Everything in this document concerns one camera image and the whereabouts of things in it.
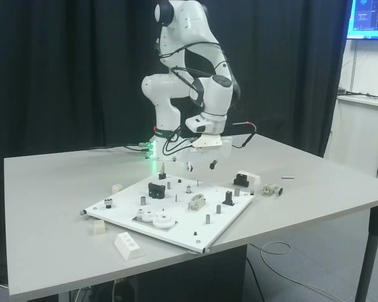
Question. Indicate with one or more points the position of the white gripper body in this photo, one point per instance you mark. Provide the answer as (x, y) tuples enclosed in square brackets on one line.
[(208, 154)]

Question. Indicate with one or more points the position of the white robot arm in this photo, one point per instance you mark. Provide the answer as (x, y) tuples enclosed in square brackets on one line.
[(163, 94)]

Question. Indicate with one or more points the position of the metal square peg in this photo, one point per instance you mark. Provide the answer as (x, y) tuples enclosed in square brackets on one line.
[(237, 192), (143, 200)]

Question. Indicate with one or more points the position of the black Ethernet plug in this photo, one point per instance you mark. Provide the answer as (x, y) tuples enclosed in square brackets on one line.
[(228, 199)]

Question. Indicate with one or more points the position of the black USB plug block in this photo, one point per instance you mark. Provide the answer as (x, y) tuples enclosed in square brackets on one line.
[(156, 190)]

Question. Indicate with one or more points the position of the white plug holder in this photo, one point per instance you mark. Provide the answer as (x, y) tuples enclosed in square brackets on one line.
[(253, 179)]

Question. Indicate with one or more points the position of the white task board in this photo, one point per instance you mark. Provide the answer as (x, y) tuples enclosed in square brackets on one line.
[(182, 220)]

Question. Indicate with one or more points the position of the white large gear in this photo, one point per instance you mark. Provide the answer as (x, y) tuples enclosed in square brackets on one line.
[(162, 221)]

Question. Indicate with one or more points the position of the metal D-SUB plug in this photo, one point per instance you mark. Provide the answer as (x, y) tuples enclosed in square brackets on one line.
[(269, 189)]

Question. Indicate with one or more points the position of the white medium gear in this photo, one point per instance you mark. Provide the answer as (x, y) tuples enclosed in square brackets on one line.
[(149, 216)]

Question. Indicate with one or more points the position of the white small gear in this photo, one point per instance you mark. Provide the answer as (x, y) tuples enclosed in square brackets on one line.
[(140, 213)]

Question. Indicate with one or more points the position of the metal BNC plug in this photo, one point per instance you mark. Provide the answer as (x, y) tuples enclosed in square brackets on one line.
[(108, 204)]

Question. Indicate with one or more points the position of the white three-hole holder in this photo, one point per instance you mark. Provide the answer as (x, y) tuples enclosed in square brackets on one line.
[(129, 247)]

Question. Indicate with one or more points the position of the small white cube holder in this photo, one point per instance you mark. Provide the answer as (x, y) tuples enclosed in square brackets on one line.
[(99, 227)]

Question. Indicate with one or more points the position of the black box under table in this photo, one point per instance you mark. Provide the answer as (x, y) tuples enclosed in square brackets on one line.
[(189, 277)]

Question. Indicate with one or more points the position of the white cabinet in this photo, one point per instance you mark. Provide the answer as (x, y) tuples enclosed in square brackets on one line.
[(359, 138)]

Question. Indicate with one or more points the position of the black curtain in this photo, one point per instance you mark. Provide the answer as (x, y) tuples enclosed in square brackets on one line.
[(66, 78)]

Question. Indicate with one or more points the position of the black table leg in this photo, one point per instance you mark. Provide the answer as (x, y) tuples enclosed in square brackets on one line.
[(373, 245)]

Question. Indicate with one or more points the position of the blue screen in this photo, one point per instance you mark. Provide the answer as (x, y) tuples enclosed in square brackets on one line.
[(370, 19)]

